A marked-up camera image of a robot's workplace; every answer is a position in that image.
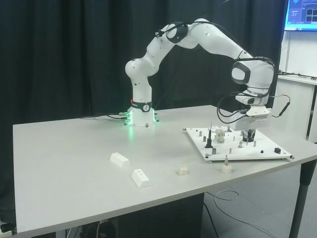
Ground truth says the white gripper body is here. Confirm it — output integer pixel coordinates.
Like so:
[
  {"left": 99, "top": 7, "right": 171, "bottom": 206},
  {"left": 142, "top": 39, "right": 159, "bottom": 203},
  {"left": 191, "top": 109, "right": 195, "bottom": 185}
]
[{"left": 233, "top": 114, "right": 271, "bottom": 131}]

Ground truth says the white holder with round holes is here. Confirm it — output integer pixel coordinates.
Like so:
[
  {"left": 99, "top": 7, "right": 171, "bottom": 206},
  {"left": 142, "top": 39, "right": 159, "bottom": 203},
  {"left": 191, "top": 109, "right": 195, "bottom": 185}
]
[{"left": 109, "top": 152, "right": 132, "bottom": 168}]

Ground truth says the white task board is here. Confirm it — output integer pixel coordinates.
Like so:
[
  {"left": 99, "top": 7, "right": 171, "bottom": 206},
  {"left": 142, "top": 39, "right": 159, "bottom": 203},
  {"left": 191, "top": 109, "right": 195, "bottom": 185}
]
[{"left": 181, "top": 126, "right": 296, "bottom": 163}]

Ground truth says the beige block assembly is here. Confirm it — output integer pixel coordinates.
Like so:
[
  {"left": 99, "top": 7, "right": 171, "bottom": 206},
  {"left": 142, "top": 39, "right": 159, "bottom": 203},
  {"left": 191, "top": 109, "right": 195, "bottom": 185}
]
[{"left": 213, "top": 127, "right": 226, "bottom": 145}]

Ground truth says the black upright plug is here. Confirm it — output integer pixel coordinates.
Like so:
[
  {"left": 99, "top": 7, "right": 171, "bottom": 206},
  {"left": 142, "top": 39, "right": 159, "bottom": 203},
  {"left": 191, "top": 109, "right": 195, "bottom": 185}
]
[{"left": 205, "top": 129, "right": 214, "bottom": 149}]

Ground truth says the dark table leg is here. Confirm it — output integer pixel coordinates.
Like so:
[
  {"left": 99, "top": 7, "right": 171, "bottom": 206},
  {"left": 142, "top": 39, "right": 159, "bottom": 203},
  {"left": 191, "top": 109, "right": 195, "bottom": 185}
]
[{"left": 289, "top": 162, "right": 313, "bottom": 238}]

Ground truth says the white holder with square holes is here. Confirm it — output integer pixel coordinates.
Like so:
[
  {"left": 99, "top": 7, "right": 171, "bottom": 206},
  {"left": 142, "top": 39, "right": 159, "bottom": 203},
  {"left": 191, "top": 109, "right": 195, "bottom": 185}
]
[{"left": 130, "top": 169, "right": 153, "bottom": 188}]

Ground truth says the blue screen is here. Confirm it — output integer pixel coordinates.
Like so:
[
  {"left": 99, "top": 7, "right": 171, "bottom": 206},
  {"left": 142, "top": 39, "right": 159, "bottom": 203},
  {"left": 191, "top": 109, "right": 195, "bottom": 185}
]
[{"left": 284, "top": 0, "right": 317, "bottom": 32}]

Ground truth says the black curtain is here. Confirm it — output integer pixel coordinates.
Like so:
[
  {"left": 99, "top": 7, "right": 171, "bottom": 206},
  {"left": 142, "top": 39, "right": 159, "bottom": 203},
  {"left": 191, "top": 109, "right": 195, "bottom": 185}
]
[{"left": 0, "top": 0, "right": 289, "bottom": 219}]

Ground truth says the thin black rod on wire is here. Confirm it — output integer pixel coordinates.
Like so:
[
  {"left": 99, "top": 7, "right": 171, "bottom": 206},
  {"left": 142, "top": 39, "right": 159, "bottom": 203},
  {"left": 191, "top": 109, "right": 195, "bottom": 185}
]
[{"left": 269, "top": 94, "right": 291, "bottom": 117}]

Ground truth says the black looped wrist cable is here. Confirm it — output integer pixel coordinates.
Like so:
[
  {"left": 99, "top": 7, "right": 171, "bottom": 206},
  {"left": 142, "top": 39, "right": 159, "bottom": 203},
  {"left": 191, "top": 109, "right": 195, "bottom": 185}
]
[{"left": 216, "top": 91, "right": 250, "bottom": 124}]

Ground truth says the grey cable on floor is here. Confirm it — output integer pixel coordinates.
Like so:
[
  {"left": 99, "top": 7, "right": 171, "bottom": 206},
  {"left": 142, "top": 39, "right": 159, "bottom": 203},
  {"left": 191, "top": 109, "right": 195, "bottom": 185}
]
[{"left": 213, "top": 189, "right": 301, "bottom": 233}]

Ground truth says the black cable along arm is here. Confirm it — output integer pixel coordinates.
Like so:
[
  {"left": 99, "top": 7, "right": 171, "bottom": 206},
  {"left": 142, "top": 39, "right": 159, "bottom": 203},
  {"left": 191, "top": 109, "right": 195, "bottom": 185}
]
[{"left": 155, "top": 20, "right": 277, "bottom": 100}]

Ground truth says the black cable at arm foot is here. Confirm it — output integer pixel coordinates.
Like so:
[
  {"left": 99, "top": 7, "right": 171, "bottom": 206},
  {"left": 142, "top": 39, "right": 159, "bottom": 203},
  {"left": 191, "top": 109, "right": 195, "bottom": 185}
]
[{"left": 83, "top": 113, "right": 130, "bottom": 120}]

